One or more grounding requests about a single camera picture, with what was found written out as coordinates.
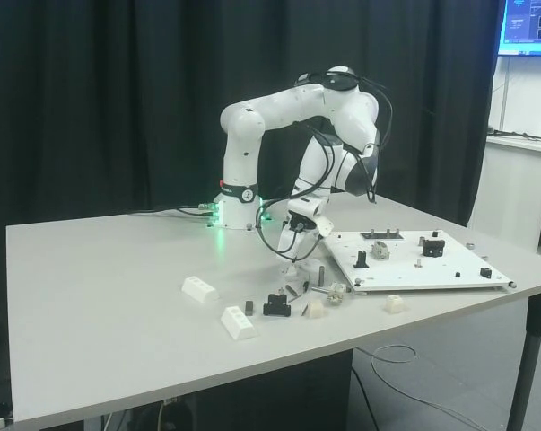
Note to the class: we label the white task board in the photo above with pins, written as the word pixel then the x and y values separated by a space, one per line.
pixel 413 278

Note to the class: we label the black table leg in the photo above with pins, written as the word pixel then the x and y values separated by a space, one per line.
pixel 528 359

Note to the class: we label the black curtain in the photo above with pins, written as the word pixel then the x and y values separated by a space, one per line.
pixel 117 90

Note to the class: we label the metal plug with cream holder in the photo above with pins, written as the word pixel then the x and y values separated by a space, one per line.
pixel 336 295

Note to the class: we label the white cabinet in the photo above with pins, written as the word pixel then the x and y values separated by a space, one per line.
pixel 512 193

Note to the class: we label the black box under table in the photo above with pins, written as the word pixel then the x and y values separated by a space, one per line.
pixel 270 390

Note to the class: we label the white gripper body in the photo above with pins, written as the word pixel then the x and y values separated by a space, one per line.
pixel 297 244

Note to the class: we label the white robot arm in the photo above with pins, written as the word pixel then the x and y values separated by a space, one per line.
pixel 243 148

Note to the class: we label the tall metal round peg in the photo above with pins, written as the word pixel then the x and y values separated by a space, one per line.
pixel 322 275

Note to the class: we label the blue screen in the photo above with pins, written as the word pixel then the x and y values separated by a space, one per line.
pixel 528 27

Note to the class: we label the small black USB plug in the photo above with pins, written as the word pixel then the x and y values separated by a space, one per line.
pixel 249 308

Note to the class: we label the black D-SUB plug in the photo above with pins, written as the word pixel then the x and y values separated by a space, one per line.
pixel 277 306

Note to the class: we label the white long peg holder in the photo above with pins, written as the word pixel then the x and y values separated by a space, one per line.
pixel 200 289
pixel 238 323

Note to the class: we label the small cream plug holder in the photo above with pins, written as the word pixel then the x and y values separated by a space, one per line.
pixel 316 310
pixel 393 304

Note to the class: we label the thin metal peg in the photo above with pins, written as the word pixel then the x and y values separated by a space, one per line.
pixel 291 290

